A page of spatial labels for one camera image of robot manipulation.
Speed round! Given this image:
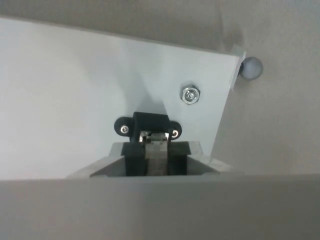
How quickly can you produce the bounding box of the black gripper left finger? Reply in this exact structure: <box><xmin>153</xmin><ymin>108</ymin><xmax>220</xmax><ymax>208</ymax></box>
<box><xmin>66</xmin><ymin>141</ymin><xmax>147</xmax><ymax>178</ymax></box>

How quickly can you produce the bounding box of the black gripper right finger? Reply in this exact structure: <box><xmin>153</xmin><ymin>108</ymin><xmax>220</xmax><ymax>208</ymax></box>
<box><xmin>166</xmin><ymin>140</ymin><xmax>245</xmax><ymax>176</ymax></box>

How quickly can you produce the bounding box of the grey Ethernet plug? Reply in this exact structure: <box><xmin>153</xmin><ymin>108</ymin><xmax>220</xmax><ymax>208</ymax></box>
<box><xmin>144</xmin><ymin>133</ymin><xmax>170</xmax><ymax>176</ymax></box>

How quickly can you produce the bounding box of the white task board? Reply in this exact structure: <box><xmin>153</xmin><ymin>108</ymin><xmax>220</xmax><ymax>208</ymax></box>
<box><xmin>0</xmin><ymin>16</ymin><xmax>264</xmax><ymax>181</ymax></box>

